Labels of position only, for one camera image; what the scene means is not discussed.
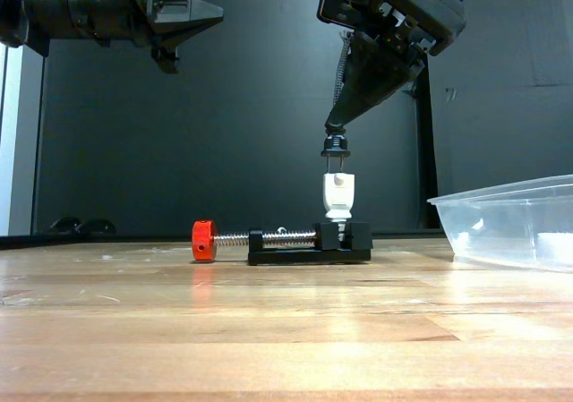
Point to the white power receptacle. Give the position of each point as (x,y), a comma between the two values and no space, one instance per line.
(338,196)

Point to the black clamp with orange knob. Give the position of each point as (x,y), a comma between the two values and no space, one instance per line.
(291,257)

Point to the clear plastic tub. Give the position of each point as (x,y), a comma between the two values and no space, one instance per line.
(492,232)

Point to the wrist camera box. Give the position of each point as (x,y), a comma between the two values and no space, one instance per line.
(338,8)

